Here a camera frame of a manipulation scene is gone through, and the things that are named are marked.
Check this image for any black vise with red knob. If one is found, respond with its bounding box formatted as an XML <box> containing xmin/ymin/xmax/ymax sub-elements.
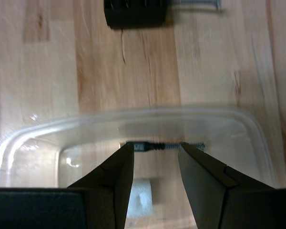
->
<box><xmin>104</xmin><ymin>0</ymin><xmax>169</xmax><ymax>30</ymax></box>

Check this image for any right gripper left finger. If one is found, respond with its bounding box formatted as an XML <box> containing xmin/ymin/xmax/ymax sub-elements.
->
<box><xmin>66</xmin><ymin>144</ymin><xmax>135</xmax><ymax>229</ymax></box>

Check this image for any silver braided cable piece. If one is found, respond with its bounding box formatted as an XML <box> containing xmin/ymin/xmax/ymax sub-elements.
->
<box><xmin>180</xmin><ymin>0</ymin><xmax>222</xmax><ymax>11</ymax></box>

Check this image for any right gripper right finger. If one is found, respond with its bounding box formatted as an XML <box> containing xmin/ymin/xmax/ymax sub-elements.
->
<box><xmin>179</xmin><ymin>142</ymin><xmax>276</xmax><ymax>229</ymax></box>

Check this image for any clear plastic container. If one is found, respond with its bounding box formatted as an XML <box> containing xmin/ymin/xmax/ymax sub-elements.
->
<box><xmin>0</xmin><ymin>102</ymin><xmax>272</xmax><ymax>229</ymax></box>

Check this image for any small white block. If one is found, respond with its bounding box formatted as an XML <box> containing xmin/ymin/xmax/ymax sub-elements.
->
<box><xmin>128</xmin><ymin>178</ymin><xmax>154</xmax><ymax>219</ymax></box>

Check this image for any braided USB-C connector cable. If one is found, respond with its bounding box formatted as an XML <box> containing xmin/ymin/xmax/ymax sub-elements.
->
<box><xmin>126</xmin><ymin>141</ymin><xmax>207</xmax><ymax>152</ymax></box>

